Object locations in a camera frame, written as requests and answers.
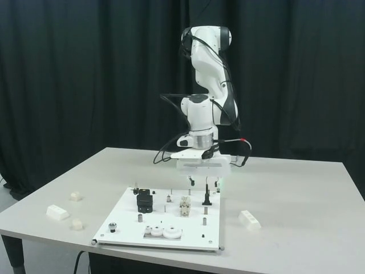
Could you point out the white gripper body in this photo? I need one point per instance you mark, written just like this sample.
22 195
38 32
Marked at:
204 168

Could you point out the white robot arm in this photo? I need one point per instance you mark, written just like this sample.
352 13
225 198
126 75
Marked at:
205 65

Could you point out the black USB plug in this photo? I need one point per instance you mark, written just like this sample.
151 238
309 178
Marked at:
206 194

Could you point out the flat white mounting plate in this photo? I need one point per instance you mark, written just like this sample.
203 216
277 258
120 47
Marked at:
185 154

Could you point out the beige waterproof plug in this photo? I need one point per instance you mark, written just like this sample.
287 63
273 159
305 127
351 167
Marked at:
184 206

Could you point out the metal BNC plug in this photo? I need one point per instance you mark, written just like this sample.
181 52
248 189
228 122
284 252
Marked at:
169 197

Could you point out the thin black rod red tag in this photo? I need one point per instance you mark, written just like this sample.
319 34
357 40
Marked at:
231 140

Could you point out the white task board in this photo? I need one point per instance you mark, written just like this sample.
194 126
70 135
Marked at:
171 219

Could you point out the white long holder with holes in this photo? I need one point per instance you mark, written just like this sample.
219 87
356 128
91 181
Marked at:
58 212
250 220

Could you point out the black D-SUB plug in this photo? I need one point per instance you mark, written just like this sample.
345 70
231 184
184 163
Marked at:
145 203

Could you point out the white large gear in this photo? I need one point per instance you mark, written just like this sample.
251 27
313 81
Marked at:
172 232

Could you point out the white medium gear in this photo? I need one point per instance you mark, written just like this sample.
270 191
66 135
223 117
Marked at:
156 231

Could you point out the white small gear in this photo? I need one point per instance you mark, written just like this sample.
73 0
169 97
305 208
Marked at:
148 229

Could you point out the metal bolt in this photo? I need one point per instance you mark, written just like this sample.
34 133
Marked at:
112 227

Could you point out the small white holder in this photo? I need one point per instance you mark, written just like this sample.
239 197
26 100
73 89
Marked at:
77 224
76 196

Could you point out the black curtain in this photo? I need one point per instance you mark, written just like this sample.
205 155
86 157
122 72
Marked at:
85 85

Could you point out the black table leg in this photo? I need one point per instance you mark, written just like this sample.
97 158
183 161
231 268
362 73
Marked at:
12 252

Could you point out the small white camera box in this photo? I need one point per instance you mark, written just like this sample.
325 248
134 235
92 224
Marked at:
184 141

